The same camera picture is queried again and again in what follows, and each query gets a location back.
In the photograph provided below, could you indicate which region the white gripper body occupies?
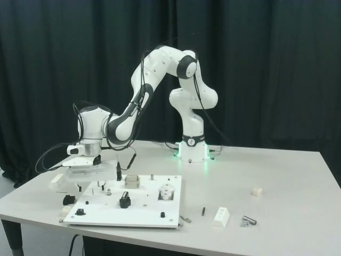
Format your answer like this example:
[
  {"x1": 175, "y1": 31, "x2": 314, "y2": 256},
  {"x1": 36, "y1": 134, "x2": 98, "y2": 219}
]
[{"x1": 63, "y1": 165, "x2": 114, "y2": 185}]

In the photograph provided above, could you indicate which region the small white camera box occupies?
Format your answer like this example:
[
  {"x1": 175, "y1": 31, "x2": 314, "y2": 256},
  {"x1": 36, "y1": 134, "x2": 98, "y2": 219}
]
[{"x1": 67, "y1": 143, "x2": 86, "y2": 156}]

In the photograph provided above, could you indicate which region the white task board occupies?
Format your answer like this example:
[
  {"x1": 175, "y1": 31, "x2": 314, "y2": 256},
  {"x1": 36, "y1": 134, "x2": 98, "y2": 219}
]
[{"x1": 60, "y1": 174, "x2": 183, "y2": 229}]

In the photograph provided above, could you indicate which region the small metal plug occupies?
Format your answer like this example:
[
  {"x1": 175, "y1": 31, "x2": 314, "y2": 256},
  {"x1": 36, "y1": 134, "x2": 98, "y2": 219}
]
[{"x1": 240, "y1": 215, "x2": 258, "y2": 228}]

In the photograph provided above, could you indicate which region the black table leg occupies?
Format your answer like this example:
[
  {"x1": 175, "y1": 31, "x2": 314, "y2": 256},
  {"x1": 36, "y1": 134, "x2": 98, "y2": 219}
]
[{"x1": 1, "y1": 218, "x2": 22, "y2": 256}]

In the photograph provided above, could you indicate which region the black curtain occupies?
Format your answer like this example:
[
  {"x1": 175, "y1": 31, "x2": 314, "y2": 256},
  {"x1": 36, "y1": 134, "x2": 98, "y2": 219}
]
[{"x1": 0, "y1": 0, "x2": 341, "y2": 189}]

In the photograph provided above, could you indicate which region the white peg holder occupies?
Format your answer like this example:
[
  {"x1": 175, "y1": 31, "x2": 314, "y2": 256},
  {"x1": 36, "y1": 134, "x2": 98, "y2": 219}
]
[
  {"x1": 211, "y1": 206, "x2": 231, "y2": 228},
  {"x1": 50, "y1": 173, "x2": 66, "y2": 190}
]

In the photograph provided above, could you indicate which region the flat white mounting plate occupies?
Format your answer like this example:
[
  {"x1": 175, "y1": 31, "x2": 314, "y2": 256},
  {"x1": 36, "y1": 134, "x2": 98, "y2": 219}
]
[{"x1": 61, "y1": 155, "x2": 102, "y2": 169}]

